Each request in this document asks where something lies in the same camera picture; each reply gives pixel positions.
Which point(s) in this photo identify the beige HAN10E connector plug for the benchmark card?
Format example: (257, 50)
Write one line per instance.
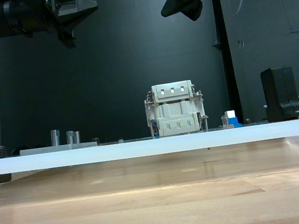
(172, 90)

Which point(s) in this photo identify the beige connector socket housing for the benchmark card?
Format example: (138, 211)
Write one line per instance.
(176, 123)

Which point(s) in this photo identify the grey metal plate with pegs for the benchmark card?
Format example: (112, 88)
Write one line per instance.
(45, 150)

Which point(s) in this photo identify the small metal clip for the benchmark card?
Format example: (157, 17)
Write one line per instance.
(223, 121)

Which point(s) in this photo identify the small blue white socket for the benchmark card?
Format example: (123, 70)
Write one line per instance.
(232, 121)

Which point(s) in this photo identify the black plastic clamp block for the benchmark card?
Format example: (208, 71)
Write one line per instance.
(278, 93)

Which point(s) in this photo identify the white task board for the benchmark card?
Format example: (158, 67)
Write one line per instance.
(116, 151)

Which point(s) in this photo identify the black board screw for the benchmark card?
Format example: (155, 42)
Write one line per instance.
(2, 152)
(247, 120)

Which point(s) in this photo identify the black board foot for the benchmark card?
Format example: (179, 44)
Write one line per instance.
(1, 178)

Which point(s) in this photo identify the black wall column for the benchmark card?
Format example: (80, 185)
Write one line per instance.
(227, 67)

